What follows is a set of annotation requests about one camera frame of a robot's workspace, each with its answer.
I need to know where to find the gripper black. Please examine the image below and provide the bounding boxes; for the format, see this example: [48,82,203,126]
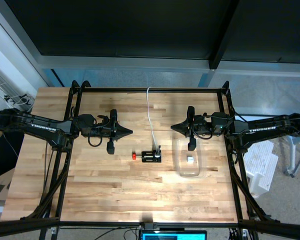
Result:
[170,105,213,152]
[94,109,134,155]

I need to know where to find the black vise with red knob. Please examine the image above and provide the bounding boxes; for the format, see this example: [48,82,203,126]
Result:
[131,149,163,164]

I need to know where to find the clear plastic tub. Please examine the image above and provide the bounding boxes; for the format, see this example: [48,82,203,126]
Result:
[174,137,207,179]

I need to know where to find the white plastic step stool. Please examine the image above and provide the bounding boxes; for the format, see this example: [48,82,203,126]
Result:
[242,138,275,200]

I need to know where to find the black pillar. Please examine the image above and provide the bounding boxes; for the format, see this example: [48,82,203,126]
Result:
[209,0,241,71]

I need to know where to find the laptop screen with blue edge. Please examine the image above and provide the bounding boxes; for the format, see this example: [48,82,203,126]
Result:
[139,229,208,240]

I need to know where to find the brown cardboard sheet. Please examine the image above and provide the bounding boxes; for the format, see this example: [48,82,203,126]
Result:
[0,167,16,201]

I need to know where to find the gripper black cable loop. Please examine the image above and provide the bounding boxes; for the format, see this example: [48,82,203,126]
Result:
[199,126,214,140]

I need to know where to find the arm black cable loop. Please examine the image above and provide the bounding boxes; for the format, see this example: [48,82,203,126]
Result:
[87,129,103,148]

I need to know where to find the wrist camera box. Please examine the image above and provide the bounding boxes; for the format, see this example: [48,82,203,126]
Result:
[79,113,96,126]
[211,112,227,126]

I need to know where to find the black metal frame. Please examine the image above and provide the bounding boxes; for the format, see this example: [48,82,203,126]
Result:
[0,79,300,240]

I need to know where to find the white power cable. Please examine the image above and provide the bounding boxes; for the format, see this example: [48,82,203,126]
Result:
[146,86,159,150]

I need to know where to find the small black camera box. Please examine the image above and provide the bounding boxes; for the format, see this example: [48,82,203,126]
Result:
[139,221,158,231]

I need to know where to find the tangled cable bundle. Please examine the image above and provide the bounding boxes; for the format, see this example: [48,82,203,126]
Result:
[2,93,33,106]

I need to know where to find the grey metal chair frame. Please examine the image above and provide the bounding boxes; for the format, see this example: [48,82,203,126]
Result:
[279,134,300,179]

